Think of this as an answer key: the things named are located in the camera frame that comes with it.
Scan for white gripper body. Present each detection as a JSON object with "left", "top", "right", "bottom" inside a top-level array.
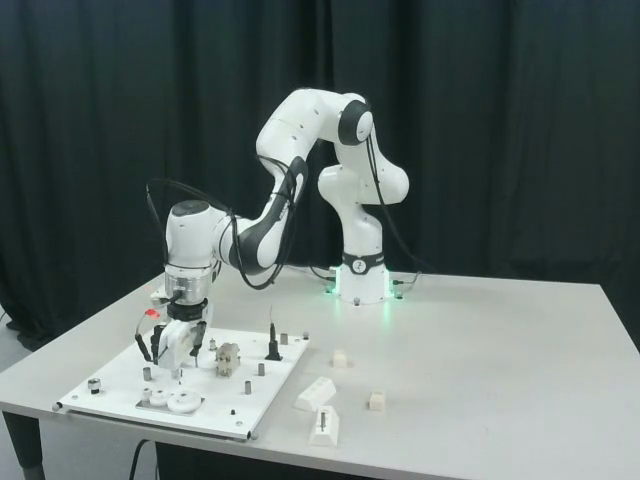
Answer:
[{"left": 158, "top": 319, "right": 195, "bottom": 372}]

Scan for white peg holder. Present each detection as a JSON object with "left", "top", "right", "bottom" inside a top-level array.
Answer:
[
  {"left": 294, "top": 378, "right": 336, "bottom": 412},
  {"left": 308, "top": 405, "right": 342, "bottom": 446}
]

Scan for white large gear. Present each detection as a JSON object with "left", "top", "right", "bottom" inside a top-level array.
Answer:
[{"left": 167, "top": 393, "right": 204, "bottom": 414}]

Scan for beige Ethernet plug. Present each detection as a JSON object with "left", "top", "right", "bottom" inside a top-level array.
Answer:
[{"left": 214, "top": 342, "right": 240, "bottom": 379}]

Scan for white task board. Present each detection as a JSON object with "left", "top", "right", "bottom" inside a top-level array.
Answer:
[{"left": 53, "top": 324, "right": 311, "bottom": 442}]

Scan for black waterproof plug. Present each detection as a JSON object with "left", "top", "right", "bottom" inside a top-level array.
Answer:
[{"left": 264, "top": 305, "right": 284, "bottom": 362}]

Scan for dark table leg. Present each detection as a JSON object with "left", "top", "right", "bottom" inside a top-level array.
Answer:
[{"left": 1, "top": 410, "right": 42, "bottom": 480}]

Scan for black curtains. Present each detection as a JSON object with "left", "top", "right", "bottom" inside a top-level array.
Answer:
[{"left": 0, "top": 0, "right": 640, "bottom": 351}]

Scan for black cable under table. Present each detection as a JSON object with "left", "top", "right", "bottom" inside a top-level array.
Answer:
[{"left": 130, "top": 438, "right": 157, "bottom": 480}]

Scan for black base cable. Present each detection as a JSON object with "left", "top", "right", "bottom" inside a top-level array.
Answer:
[{"left": 392, "top": 269, "right": 425, "bottom": 292}]

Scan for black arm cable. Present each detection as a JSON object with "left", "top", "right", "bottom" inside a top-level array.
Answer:
[{"left": 144, "top": 104, "right": 419, "bottom": 291}]

